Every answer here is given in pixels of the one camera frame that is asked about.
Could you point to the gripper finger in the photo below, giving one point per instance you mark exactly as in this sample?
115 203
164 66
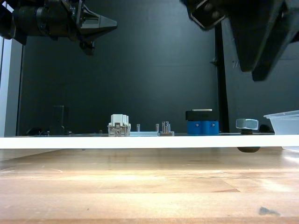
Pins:
95 33
252 35
106 23
280 46

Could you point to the silver M12 hex nut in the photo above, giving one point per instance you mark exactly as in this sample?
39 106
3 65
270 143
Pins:
247 123

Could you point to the clear plastic tub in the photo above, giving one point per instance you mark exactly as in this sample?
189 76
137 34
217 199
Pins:
287 123

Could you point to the black knob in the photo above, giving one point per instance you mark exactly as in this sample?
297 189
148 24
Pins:
265 128
35 131

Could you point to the black socket block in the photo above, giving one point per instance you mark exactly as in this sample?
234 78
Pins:
58 116

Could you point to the black threaded stud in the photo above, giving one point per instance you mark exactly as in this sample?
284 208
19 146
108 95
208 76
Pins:
247 132

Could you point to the black connector housing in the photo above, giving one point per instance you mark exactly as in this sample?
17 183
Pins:
202 115

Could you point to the white and grey connector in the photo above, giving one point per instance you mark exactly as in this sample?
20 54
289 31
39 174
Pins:
119 126

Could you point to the white board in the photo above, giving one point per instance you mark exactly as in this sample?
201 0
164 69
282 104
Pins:
93 142

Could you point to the clear plastic bar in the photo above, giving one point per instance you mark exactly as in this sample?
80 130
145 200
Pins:
143 134

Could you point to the small metal clamp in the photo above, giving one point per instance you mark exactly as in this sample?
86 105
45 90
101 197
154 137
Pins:
166 129

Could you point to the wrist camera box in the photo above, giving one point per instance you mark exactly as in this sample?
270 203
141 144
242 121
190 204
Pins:
205 11

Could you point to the black frame post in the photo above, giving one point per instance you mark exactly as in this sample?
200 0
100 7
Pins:
223 98

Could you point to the small grey post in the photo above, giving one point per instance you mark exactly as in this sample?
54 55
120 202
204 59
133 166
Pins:
138 128
157 128

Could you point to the blue mount block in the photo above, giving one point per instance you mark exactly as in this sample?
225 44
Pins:
203 129

